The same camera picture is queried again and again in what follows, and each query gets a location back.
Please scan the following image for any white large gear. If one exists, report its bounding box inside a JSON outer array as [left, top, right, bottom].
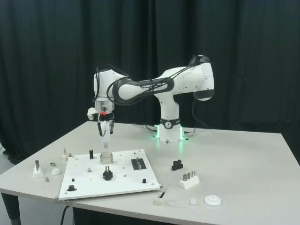
[[204, 195, 222, 208]]

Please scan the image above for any white task board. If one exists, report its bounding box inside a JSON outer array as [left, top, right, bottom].
[[57, 149, 161, 202]]

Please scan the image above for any black cable under table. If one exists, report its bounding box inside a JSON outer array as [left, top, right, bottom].
[[61, 205, 71, 225]]

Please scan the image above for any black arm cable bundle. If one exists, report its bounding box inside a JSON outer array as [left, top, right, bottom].
[[95, 55, 213, 105]]

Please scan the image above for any black D-SUB plug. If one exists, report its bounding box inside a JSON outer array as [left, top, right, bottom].
[[171, 159, 184, 171]]

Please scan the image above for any white peg holder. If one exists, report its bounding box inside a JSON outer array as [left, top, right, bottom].
[[177, 175, 201, 189]]

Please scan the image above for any black base cable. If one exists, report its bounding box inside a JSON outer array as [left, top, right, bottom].
[[184, 92, 210, 136]]

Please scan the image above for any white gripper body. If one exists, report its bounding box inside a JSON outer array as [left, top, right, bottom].
[[101, 120, 112, 142]]

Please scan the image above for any black table leg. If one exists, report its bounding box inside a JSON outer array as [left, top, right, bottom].
[[0, 193, 20, 225]]

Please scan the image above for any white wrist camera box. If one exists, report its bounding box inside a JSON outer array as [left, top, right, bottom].
[[87, 107, 98, 122]]

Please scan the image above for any white USB plug holder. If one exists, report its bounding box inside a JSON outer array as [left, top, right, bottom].
[[32, 167, 45, 180]]

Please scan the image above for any thin black plug with cable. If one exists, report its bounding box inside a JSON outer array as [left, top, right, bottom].
[[159, 183, 171, 200]]

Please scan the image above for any black curtain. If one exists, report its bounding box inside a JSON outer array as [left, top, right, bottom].
[[0, 0, 300, 166]]

